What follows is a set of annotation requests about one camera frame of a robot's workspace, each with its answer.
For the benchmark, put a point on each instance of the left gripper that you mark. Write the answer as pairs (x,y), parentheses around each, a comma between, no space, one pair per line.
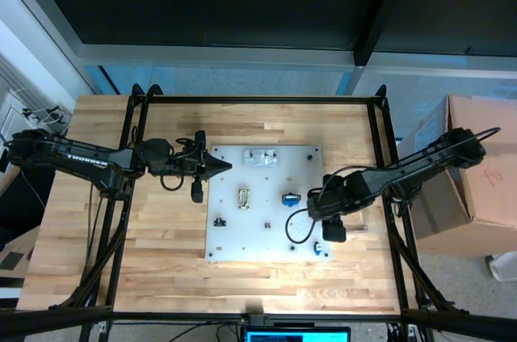
(200,148)

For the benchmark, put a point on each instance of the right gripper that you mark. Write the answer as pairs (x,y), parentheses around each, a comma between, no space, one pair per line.
(323,208)

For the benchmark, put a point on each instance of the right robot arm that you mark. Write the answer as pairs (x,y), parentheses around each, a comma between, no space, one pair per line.
(424,162)

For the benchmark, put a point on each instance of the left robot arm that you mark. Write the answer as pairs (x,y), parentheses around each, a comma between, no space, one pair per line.
(81,156)

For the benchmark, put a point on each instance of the large blue socket block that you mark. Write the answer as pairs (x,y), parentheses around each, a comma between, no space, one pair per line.
(291,199)

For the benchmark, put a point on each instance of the small blue socket block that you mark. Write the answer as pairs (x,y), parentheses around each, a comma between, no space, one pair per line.
(318,247)

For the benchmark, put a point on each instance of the beige many-pin connector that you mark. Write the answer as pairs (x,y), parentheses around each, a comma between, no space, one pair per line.
(244,198)

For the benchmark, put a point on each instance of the silver metal peg block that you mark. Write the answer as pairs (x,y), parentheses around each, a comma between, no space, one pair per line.
(260,158)

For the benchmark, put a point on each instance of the small black block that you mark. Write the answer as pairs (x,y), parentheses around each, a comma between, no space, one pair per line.
(220,222)

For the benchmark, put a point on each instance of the white task board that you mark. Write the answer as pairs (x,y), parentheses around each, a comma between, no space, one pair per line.
(258,245)

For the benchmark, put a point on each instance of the blue screen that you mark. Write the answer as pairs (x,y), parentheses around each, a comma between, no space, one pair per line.
(295,336)

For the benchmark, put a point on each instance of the cardboard box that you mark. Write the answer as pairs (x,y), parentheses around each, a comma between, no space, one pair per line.
(476,204)

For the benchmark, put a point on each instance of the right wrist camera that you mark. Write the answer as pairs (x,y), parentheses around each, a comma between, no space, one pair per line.
(334,232)

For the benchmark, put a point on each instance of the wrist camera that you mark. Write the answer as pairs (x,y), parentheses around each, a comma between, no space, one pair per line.
(334,232)
(197,192)

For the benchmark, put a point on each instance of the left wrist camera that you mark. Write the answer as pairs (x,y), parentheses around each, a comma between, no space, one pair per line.
(197,192)

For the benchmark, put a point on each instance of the black frame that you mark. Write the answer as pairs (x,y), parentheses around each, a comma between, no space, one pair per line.
(258,99)

